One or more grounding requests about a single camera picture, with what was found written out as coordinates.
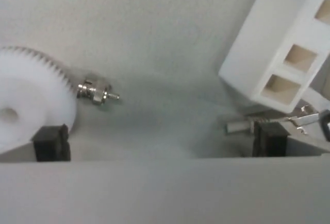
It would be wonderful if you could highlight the metal BNC plug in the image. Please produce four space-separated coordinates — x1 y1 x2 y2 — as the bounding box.
76 77 121 106

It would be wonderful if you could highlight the white holder with square holes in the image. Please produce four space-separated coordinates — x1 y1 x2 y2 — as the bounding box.
218 0 330 114

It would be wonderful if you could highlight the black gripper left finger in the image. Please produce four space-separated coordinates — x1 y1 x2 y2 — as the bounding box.
0 124 72 162

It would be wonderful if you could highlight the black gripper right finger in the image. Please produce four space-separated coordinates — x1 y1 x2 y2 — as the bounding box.
252 122 330 158

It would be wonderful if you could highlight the white large gear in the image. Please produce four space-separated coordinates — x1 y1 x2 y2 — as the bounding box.
0 45 77 155

